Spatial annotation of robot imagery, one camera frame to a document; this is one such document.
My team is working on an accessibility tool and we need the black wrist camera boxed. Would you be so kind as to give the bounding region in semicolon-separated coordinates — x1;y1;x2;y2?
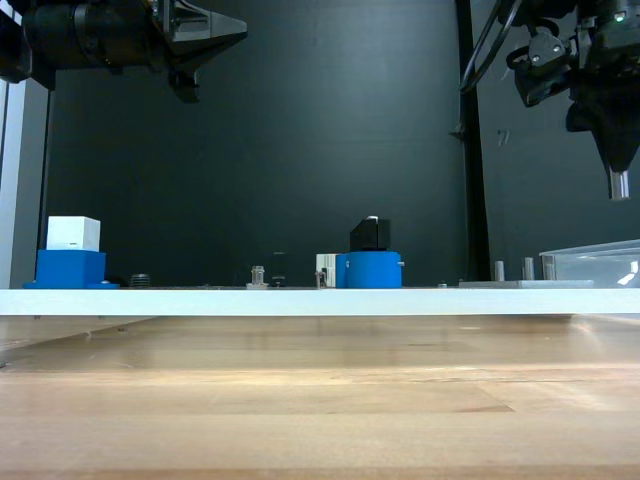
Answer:
506;19;577;107

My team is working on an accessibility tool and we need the blue round holder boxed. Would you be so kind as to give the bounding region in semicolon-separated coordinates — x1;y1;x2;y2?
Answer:
335;249;405;290

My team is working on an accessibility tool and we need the grey partition frame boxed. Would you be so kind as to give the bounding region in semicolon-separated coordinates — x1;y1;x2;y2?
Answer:
0;77;51;290

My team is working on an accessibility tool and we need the grey peg plate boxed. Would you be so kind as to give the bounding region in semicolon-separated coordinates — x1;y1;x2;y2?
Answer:
458;279;596;290

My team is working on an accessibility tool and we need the black vertical post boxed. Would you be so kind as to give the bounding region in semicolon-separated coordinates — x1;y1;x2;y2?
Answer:
448;0;492;282

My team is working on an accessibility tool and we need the black clamp block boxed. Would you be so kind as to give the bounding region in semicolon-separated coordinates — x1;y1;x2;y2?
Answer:
348;214;392;251

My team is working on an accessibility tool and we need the white connector housing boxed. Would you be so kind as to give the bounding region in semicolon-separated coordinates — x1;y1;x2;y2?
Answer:
315;253;346;289

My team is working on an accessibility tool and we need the blue square holder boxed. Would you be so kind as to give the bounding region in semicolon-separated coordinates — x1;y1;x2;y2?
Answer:
22;249;121;290

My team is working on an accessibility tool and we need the clear plastic tub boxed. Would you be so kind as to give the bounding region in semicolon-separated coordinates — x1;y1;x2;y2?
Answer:
538;238;640;290

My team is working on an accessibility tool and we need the silver 16mm metal cylinder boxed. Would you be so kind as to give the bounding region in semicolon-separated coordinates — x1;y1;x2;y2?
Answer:
608;168;632;201

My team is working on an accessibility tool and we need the white taskboard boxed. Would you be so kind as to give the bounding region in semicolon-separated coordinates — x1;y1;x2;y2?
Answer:
0;285;640;318

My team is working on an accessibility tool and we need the white cube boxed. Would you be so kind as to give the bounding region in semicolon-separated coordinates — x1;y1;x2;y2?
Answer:
46;215;103;252

